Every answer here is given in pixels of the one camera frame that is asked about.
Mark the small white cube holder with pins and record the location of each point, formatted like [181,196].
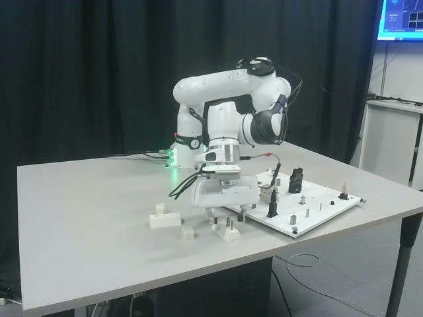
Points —
[187,233]
[160,208]

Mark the black plug with metal shaft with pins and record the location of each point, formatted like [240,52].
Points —
[345,193]

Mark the metal BNC plug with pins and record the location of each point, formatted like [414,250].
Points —
[302,200]

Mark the black USB plug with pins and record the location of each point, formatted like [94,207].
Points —
[272,206]

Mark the blue screen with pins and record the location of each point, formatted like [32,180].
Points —
[401,20]

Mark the black table leg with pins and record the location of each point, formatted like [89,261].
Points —
[401,264]

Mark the wide metal square peg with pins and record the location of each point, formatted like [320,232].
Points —
[292,220]

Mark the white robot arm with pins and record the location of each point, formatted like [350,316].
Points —
[211,92]

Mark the white cabinet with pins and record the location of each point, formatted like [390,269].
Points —
[390,142]

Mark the black D-SUB plug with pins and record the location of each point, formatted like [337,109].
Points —
[295,181]

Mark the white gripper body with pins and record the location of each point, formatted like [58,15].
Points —
[224,193]

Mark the long white holder with holes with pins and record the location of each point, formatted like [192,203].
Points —
[164,220]

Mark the black curtains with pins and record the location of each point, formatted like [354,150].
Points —
[99,66]

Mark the white peg holder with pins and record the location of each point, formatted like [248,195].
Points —
[228,233]

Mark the white task board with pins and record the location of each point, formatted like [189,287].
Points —
[314,211]

